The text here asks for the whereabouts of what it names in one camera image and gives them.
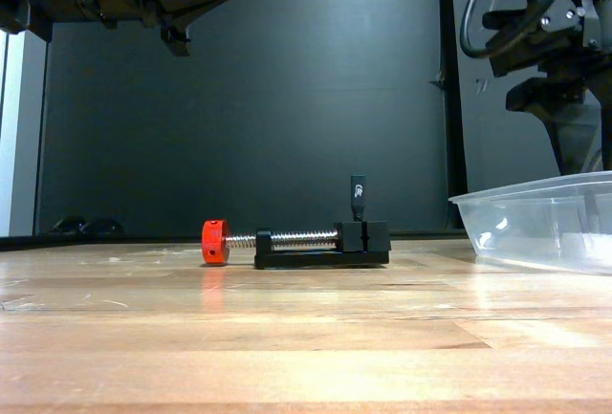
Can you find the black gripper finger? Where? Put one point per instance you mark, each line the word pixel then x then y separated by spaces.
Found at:
pixel 196 6
pixel 576 146

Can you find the clear plastic tub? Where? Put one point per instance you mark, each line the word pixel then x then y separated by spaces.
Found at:
pixel 516 223

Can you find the white foam pad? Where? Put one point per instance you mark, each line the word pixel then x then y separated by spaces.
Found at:
pixel 597 246

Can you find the black vise with red knob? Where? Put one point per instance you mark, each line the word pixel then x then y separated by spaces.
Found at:
pixel 306 258

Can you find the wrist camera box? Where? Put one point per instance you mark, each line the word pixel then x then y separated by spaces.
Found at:
pixel 590 17

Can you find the slim black upright post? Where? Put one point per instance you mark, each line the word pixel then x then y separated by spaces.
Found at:
pixel 453 137

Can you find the black curved corner bracket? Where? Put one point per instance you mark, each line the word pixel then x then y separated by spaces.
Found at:
pixel 105 226
pixel 69 224

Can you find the black aluminium frame rail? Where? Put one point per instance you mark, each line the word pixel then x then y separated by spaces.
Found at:
pixel 143 240

